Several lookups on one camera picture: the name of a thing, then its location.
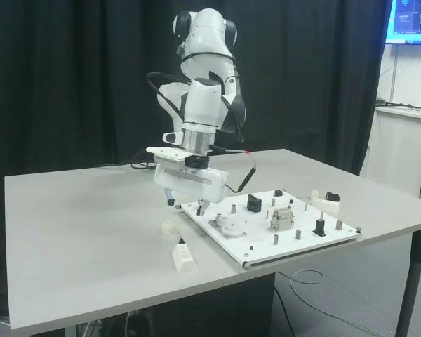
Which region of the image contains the grey floor cable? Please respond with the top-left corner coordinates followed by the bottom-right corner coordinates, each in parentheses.
top-left (283, 268), bottom-right (341, 337)

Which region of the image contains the white task board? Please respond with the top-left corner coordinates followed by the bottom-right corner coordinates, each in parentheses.
top-left (175, 188), bottom-right (363, 272)

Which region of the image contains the small white camera box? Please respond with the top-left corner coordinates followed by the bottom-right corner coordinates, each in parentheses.
top-left (162, 132), bottom-right (184, 145)

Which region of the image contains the white large gear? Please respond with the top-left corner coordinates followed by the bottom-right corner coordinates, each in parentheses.
top-left (220, 225), bottom-right (243, 239)

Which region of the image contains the black box under table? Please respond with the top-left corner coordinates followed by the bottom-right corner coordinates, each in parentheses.
top-left (140, 272), bottom-right (276, 337)

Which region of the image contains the grey table leg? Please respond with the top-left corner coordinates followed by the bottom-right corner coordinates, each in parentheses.
top-left (394, 230), bottom-right (421, 337)

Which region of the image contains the blue screen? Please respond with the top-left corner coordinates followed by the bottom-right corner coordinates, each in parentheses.
top-left (385, 0), bottom-right (421, 46)

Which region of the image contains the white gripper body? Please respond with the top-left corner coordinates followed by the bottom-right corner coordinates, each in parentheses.
top-left (153, 161), bottom-right (229, 204)

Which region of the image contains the black curtain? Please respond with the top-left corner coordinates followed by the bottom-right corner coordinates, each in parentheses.
top-left (0, 0), bottom-right (394, 197)

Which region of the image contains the black rectangular plug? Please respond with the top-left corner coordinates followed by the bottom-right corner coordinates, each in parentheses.
top-left (246, 193), bottom-right (263, 213)

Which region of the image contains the flat white mounting plate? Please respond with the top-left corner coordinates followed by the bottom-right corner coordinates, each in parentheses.
top-left (146, 145), bottom-right (194, 163)

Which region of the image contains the silver flange ring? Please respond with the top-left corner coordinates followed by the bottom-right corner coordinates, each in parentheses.
top-left (180, 128), bottom-right (215, 157)

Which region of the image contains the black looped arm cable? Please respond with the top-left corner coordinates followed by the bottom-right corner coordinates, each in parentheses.
top-left (146, 71), bottom-right (194, 93)

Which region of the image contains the black base cable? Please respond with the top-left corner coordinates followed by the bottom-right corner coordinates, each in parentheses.
top-left (128, 150), bottom-right (159, 172)

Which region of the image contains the small white cube holder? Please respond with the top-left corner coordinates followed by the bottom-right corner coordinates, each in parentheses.
top-left (160, 220), bottom-right (178, 239)

